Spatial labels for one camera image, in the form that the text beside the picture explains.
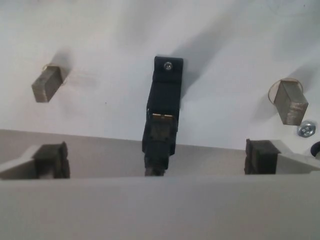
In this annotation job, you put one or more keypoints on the white task board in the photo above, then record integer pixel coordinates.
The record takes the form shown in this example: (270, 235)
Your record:
(160, 30)

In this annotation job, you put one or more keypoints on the black D-SUB plug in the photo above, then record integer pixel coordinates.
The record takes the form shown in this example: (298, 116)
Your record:
(162, 100)

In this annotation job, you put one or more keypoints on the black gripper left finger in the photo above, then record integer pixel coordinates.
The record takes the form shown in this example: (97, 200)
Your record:
(51, 160)

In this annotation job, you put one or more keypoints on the small metal hex nut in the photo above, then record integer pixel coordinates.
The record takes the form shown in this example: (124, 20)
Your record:
(306, 130)

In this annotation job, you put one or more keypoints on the large metal square peg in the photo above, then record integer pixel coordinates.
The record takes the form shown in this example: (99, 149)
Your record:
(290, 100)

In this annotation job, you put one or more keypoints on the small metal square peg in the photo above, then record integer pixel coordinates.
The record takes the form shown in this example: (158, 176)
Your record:
(46, 86)

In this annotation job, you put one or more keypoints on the black round knob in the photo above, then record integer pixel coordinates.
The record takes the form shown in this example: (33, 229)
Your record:
(316, 150)

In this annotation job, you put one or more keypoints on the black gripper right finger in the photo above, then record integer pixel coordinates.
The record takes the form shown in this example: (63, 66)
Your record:
(261, 157)

